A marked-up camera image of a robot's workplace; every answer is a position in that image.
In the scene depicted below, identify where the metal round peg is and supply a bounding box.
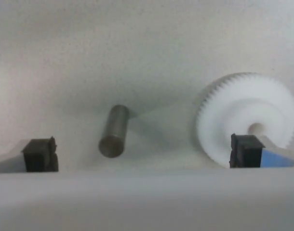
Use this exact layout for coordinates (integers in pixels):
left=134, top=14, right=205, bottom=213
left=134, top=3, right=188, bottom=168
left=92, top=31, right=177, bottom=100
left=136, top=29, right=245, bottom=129
left=98, top=104, right=130, bottom=159

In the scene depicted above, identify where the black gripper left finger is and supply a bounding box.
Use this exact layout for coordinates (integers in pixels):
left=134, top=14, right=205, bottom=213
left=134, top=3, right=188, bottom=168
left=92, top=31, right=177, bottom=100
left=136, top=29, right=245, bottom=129
left=0, top=136, right=59, bottom=173

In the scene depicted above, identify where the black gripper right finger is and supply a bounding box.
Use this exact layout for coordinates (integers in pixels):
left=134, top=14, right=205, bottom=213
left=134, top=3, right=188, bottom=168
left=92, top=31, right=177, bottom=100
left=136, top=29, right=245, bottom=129
left=229, top=132, right=294, bottom=169

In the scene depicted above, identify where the white large gear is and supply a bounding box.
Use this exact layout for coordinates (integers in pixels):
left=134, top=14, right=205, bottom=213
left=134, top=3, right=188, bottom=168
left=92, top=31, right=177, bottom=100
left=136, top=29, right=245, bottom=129
left=196, top=72, right=294, bottom=168

